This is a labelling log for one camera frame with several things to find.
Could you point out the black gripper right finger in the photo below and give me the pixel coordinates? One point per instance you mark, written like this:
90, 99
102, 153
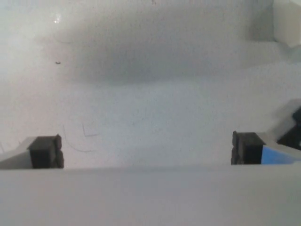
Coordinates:
247, 148

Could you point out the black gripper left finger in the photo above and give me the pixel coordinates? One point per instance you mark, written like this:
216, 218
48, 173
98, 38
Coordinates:
44, 151

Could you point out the black flat plug grey face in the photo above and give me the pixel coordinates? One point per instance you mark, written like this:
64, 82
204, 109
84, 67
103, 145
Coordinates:
290, 139

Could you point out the white long holder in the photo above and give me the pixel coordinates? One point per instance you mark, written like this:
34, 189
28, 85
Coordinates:
288, 21

